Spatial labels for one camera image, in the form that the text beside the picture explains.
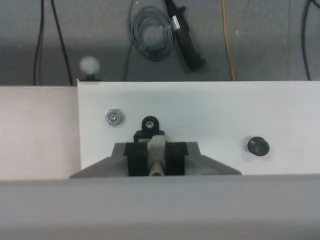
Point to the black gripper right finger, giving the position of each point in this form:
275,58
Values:
175,160

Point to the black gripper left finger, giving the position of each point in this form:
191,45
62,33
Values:
136,160

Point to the grey Ethernet plug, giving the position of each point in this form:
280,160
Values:
156,152

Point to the metal hex nut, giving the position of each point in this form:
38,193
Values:
114,117

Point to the white task board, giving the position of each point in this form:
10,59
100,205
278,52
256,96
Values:
200,112

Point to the black round knob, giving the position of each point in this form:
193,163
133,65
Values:
258,146

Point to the grey marker ball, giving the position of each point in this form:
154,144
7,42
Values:
89,65

